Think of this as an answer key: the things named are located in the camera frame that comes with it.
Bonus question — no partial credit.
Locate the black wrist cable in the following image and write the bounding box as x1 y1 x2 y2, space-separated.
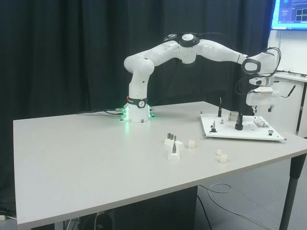
260 46 283 74

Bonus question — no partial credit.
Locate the black curtain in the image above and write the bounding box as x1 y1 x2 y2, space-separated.
0 0 273 213

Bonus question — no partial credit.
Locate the thin black rod on wire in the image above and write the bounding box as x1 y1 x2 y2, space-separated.
281 83 296 98

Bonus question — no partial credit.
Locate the black cabinet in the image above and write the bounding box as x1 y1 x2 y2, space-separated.
54 185 199 230

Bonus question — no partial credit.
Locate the white cabinet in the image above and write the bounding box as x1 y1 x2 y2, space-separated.
273 71 307 139

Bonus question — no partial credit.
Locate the black looped cable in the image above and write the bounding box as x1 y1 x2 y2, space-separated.
235 75 252 96

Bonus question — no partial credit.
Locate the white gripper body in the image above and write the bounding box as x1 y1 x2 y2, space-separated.
246 91 281 107

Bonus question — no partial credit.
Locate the black tall plug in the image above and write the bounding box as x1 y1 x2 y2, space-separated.
234 105 244 131

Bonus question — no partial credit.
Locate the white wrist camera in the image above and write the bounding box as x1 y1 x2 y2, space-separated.
248 76 264 86

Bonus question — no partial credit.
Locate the blue screen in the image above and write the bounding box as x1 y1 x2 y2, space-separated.
271 0 307 31

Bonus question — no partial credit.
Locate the black table leg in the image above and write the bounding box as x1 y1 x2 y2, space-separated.
280 153 304 230

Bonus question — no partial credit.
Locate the grey floor cable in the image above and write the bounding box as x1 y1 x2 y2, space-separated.
207 183 292 228

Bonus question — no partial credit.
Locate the white task board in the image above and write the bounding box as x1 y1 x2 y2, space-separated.
200 111 287 143

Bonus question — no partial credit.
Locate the black base cable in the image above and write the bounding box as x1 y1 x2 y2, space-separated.
80 109 127 116

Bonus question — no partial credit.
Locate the black floor cable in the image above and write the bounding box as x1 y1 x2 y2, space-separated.
196 195 218 230

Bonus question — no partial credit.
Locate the white peg holder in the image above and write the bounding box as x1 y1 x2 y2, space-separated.
164 134 185 150
166 149 181 162

